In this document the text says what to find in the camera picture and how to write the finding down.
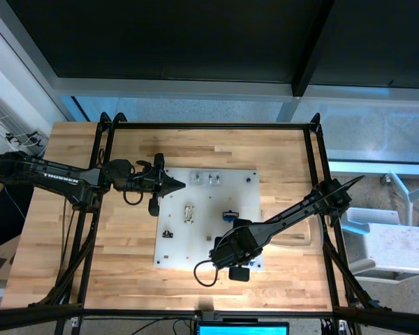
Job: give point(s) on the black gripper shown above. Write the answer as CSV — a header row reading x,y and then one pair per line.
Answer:
x,y
146,181
234,258

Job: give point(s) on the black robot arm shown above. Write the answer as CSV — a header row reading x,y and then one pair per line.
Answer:
x,y
61,178
293,213

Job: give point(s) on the blue lugged socket housing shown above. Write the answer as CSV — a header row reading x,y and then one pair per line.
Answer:
x,y
253,262

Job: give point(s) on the silver metal pin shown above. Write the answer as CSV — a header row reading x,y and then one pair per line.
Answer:
x,y
217,178
209,178
197,178

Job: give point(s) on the clear acrylic plate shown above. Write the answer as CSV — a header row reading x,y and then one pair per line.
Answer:
x,y
204,184

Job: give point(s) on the grey connector housing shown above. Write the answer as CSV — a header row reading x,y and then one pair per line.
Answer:
x,y
188,213

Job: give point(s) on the white board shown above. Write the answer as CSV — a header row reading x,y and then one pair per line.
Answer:
x,y
181,251

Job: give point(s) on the clear plastic tub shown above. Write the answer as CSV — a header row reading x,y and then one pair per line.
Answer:
x,y
300,240

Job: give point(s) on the blue-lit screen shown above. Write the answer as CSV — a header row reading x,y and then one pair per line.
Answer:
x,y
241,329

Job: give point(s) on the white plastic chair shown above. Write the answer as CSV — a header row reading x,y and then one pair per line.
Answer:
x,y
398,244

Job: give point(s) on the blue double-lobed mount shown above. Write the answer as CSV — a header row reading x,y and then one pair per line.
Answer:
x,y
230,220

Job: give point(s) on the black bracket block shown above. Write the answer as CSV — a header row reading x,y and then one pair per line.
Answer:
x,y
167,234

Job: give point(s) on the small black camera box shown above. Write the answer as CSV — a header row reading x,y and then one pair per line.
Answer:
x,y
209,317

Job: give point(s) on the black aluminium frame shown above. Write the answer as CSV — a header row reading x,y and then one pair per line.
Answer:
x,y
209,124

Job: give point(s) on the black wall post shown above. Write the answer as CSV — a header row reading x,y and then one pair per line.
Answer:
x,y
304,73

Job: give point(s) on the white metal frame chair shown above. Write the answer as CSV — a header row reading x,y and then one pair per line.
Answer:
x,y
401,188

